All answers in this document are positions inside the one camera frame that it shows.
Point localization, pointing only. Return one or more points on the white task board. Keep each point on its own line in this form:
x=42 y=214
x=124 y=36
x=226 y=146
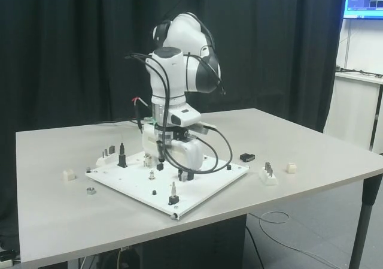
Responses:
x=134 y=188

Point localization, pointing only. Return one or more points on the thin black rod red tag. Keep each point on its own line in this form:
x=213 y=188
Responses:
x=138 y=113

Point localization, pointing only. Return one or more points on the black table leg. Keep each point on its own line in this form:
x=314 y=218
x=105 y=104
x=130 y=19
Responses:
x=363 y=215

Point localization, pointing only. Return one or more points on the white peg holder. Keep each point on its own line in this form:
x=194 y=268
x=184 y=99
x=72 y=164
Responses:
x=268 y=177
x=106 y=160

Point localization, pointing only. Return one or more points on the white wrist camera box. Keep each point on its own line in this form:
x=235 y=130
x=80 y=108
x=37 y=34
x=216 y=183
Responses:
x=183 y=117

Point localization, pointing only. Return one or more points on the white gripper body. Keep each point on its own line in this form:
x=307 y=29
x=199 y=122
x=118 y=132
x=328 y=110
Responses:
x=187 y=153

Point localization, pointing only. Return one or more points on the metal hex bolt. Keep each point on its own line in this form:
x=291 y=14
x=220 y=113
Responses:
x=90 y=190

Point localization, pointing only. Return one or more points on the black curtain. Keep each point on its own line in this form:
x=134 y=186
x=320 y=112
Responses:
x=74 y=56

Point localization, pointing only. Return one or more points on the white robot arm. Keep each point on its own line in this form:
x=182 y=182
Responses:
x=167 y=80

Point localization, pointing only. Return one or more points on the black box under table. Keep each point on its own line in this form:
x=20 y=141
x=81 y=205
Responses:
x=194 y=242

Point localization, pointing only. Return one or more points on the metal square peg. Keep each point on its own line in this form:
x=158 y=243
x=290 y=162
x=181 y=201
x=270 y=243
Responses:
x=112 y=149

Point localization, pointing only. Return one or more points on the white power strip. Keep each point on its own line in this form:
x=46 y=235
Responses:
x=6 y=258

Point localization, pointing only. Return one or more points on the white cabinet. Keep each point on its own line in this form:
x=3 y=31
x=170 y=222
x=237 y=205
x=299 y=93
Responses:
x=353 y=110

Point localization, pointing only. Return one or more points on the metal BNC plug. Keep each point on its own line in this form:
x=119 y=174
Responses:
x=151 y=175

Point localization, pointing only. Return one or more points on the black D-SUB plug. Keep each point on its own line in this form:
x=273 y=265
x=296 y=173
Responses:
x=247 y=157

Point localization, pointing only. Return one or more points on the small white block holder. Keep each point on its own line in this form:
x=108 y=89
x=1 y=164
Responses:
x=291 y=167
x=68 y=176

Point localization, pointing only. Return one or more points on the black waterproof plug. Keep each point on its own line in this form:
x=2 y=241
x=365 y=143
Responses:
x=122 y=158

